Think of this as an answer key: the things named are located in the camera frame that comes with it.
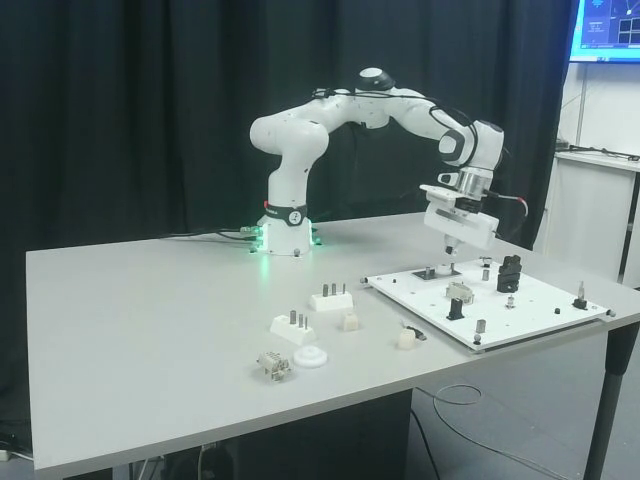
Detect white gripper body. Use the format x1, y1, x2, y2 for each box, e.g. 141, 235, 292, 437
423, 202, 501, 250

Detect white large gear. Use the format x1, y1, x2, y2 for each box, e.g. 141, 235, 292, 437
293, 345, 330, 371

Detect flat white mounting plate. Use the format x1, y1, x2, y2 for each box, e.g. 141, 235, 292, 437
418, 183, 459, 203

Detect black D-SUB plug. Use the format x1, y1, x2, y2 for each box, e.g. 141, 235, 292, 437
496, 253, 522, 294

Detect white task board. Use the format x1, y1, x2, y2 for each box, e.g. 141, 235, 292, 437
360, 257, 617, 357

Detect white cabinet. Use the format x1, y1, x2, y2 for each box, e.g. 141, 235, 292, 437
542, 148, 640, 289

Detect white round peg holder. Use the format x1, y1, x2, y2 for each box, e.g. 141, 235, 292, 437
309, 292, 357, 313

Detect white square peg holder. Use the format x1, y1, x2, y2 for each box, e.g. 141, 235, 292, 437
269, 314, 317, 346

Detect grey waterproof plug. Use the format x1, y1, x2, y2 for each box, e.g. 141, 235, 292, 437
255, 351, 294, 377

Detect black table leg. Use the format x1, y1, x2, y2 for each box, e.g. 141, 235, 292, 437
583, 319, 633, 480

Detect blue screen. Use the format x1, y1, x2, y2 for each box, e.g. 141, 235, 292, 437
569, 0, 640, 64

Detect black curtain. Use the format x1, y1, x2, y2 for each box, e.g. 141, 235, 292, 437
0, 0, 572, 401

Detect silver wrist ring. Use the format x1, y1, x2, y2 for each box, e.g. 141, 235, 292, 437
457, 168, 494, 197

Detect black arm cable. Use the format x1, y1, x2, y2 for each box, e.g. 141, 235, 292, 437
310, 87, 514, 167

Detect grey floor cable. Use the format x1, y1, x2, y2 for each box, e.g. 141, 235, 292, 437
413, 382, 592, 477

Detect black base cables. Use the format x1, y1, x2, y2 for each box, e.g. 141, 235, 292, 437
167, 225, 262, 243

